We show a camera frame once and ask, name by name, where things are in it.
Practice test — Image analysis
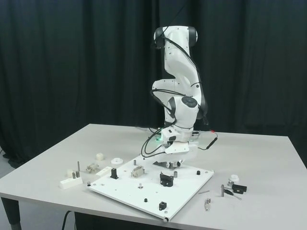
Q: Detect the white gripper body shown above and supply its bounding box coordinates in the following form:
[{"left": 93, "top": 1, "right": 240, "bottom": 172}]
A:
[{"left": 165, "top": 149, "right": 200, "bottom": 164}]

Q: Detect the white task board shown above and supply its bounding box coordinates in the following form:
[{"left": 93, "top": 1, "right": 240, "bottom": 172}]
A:
[{"left": 86, "top": 157, "right": 214, "bottom": 222}]

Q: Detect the thin black rod red tag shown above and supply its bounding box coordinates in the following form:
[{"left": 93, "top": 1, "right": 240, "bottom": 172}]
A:
[{"left": 191, "top": 129, "right": 219, "bottom": 151}]

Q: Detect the black plug block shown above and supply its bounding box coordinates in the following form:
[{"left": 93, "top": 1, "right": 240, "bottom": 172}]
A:
[{"left": 232, "top": 184, "right": 248, "bottom": 194}]

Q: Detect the metal D-SUB plug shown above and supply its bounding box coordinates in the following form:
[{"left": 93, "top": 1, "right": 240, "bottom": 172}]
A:
[{"left": 85, "top": 162, "right": 99, "bottom": 173}]

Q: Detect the long white peg holder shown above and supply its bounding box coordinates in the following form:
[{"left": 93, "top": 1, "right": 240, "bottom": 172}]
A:
[{"left": 59, "top": 176, "right": 83, "bottom": 190}]

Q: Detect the black curtain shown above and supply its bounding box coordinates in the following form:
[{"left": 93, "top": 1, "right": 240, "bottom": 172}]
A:
[{"left": 0, "top": 0, "right": 307, "bottom": 166}]

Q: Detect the black table leg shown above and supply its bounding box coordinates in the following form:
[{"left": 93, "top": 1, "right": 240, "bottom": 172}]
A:
[{"left": 0, "top": 196, "right": 20, "bottom": 230}]

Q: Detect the black wrist cable bundle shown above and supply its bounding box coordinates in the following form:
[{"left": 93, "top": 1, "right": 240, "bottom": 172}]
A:
[{"left": 140, "top": 88, "right": 183, "bottom": 159}]

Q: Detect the black plug with cable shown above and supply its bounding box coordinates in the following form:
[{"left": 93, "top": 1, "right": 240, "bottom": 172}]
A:
[{"left": 224, "top": 188, "right": 242, "bottom": 201}]

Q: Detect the black cable under table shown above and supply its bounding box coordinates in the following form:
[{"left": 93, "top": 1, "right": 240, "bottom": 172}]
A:
[{"left": 62, "top": 210, "right": 75, "bottom": 230}]

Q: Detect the black overhead cable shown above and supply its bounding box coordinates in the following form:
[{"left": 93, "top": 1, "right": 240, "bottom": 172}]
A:
[{"left": 153, "top": 0, "right": 179, "bottom": 48}]

